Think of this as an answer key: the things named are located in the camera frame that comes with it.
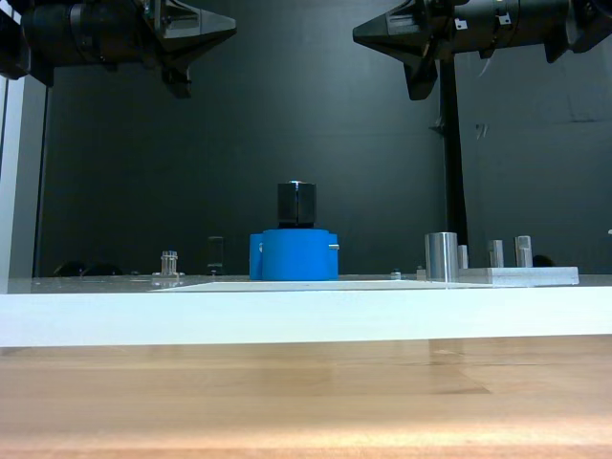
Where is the black connector plug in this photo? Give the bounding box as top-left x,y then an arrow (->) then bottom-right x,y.
276,180 -> 318,230

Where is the small black socket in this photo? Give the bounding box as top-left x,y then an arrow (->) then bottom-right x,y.
208,235 -> 226,276

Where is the black wall post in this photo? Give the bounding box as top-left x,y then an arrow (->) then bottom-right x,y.
432,52 -> 470,269

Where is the grey metal peg block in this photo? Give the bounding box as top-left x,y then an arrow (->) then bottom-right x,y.
415,266 -> 580,287

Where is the large steel cylinder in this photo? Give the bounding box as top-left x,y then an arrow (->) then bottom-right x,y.
425,231 -> 459,283

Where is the blue round plug fixture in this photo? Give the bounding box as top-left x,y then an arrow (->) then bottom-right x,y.
249,229 -> 340,282

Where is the white plastic task board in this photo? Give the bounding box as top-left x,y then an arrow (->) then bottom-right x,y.
0,273 -> 612,349

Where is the notched square metal peg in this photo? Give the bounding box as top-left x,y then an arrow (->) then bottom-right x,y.
514,235 -> 534,269

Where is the grey enclosure frame post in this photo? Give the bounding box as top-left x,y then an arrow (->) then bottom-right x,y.
0,71 -> 49,294

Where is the small clear plastic fitting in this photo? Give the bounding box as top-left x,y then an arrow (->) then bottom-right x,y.
151,250 -> 186,278

